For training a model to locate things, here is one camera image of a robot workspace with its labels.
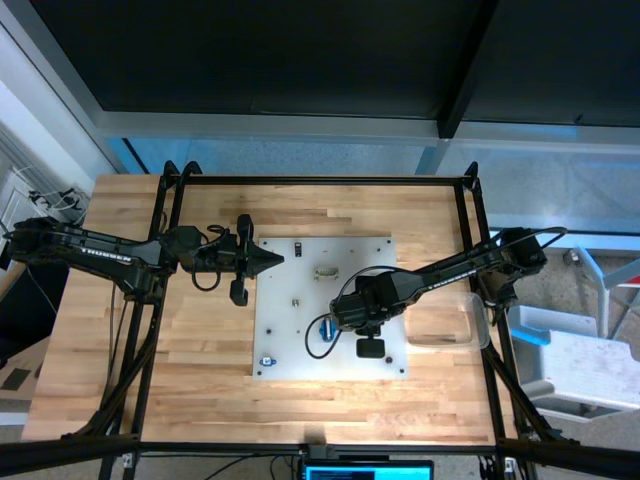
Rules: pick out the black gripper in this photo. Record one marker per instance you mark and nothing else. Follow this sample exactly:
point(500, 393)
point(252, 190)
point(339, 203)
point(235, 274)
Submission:
point(245, 260)
point(371, 348)

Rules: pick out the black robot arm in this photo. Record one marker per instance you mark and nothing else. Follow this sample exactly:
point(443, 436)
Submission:
point(100, 252)
point(450, 272)

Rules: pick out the white taskboard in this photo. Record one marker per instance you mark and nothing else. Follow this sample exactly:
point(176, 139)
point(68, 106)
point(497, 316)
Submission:
point(290, 350)

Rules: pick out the black block with metal strip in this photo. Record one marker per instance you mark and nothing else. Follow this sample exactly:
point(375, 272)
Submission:
point(327, 331)

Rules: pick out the blue round holder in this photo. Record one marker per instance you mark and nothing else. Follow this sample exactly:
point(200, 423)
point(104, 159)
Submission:
point(321, 332)

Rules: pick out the cream connector housing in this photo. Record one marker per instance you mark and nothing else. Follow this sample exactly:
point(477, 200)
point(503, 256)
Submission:
point(326, 273)

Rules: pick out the clear plastic tub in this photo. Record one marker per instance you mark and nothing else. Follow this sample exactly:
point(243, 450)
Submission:
point(440, 330)

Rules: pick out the blue square holder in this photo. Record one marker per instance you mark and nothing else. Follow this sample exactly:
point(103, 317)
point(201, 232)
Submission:
point(261, 361)

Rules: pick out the laptop screen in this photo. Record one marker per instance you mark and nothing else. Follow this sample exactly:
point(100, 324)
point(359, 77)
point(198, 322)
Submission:
point(365, 471)

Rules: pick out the white step stool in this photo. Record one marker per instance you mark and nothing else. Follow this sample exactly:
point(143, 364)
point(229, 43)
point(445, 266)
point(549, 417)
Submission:
point(585, 360)

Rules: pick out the black window pillar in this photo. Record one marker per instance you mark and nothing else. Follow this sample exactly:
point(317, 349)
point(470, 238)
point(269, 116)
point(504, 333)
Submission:
point(465, 70)

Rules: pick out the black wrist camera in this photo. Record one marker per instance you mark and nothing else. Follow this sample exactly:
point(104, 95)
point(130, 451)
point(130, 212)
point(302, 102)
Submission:
point(344, 315)

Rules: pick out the black aluminium frame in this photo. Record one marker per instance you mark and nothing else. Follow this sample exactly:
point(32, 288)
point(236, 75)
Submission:
point(480, 210)

